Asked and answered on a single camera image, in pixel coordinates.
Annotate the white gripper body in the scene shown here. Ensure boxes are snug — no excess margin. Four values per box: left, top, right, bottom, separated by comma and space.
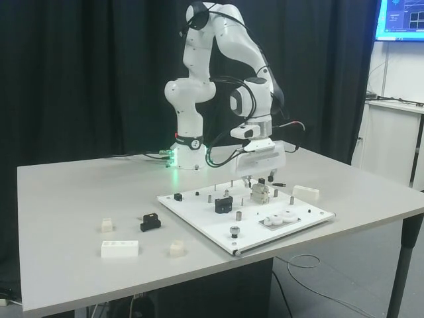
235, 140, 288, 177

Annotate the grey waterproof plug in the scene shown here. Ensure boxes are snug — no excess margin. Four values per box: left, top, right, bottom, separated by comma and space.
250, 184, 270, 208

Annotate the white mounting plate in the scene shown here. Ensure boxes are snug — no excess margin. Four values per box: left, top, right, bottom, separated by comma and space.
244, 138, 276, 154

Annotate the long white holder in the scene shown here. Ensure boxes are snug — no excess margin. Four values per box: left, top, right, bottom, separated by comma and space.
100, 239, 139, 258
291, 184, 321, 201

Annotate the white task board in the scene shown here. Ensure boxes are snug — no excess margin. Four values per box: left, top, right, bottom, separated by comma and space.
156, 177, 337, 258

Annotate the white cabinet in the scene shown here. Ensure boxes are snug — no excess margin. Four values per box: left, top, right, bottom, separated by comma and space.
350, 98, 424, 191

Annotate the dark grey table leg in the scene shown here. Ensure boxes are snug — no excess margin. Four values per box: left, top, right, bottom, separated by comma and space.
387, 217, 419, 318

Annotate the blue screen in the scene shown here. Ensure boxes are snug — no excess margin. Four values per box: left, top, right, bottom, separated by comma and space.
375, 0, 424, 42

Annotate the black curtain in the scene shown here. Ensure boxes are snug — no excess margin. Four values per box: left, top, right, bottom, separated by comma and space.
0, 0, 377, 295

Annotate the silver flange ring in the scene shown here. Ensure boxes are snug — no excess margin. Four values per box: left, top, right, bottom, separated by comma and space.
246, 121, 273, 138

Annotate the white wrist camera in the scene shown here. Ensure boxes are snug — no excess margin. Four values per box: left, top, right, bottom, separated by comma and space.
230, 125, 261, 139

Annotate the grey floor cable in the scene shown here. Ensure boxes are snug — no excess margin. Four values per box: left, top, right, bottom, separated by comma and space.
286, 253, 392, 318

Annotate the black base cable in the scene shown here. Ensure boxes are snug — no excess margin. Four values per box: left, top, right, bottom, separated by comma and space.
107, 149, 173, 163

